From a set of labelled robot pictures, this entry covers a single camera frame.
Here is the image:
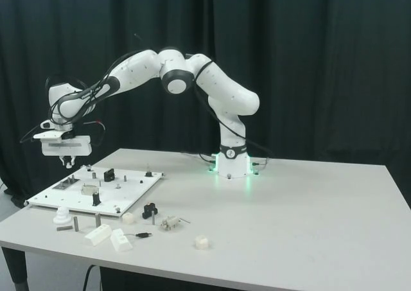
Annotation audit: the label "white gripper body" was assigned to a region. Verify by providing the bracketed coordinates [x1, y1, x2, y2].
[41, 135, 92, 158]

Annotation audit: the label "flat white wrist plate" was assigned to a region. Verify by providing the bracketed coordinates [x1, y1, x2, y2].
[31, 130, 64, 141]

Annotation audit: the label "white task board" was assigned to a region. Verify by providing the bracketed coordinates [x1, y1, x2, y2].
[24, 164, 166, 216]

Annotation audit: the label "long white peg holder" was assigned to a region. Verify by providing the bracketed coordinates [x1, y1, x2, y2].
[83, 225, 112, 247]
[109, 228, 134, 252]

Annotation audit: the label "black D-SUB plug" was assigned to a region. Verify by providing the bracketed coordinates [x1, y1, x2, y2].
[141, 202, 161, 220]

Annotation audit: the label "beige waterproof plug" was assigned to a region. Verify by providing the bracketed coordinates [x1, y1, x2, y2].
[159, 216, 181, 232]

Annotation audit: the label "black table leg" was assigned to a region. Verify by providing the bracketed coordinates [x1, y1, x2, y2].
[1, 246, 27, 291]

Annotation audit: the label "black curtains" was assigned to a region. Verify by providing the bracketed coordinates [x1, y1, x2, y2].
[0, 0, 411, 208]

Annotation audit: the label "black plug with thin cable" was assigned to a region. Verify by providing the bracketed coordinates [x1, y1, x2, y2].
[123, 231, 152, 240]

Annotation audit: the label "black cable under table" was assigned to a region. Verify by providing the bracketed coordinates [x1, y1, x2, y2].
[83, 264, 101, 291]

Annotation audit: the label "black base cable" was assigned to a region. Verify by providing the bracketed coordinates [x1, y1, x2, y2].
[179, 149, 220, 168]
[249, 157, 277, 170]

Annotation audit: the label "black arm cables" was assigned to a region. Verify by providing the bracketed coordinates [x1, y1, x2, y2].
[19, 31, 225, 163]

